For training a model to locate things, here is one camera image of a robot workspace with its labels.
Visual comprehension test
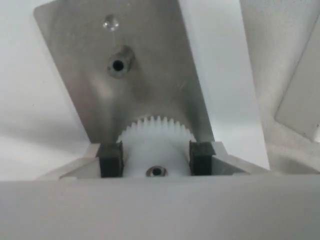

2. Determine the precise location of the white task board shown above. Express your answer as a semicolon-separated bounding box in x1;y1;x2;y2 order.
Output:
0;0;272;181

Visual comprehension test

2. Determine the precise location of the white peg holder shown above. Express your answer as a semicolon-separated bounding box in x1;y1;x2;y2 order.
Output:
273;19;320;145

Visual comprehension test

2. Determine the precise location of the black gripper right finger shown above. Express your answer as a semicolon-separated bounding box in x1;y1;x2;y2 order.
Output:
188;139;271;176

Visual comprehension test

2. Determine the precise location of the white medium gear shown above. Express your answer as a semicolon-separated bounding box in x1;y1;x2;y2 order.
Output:
116;115;198;180

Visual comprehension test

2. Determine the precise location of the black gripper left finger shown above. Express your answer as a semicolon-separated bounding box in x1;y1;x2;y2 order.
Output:
34;141;125;180

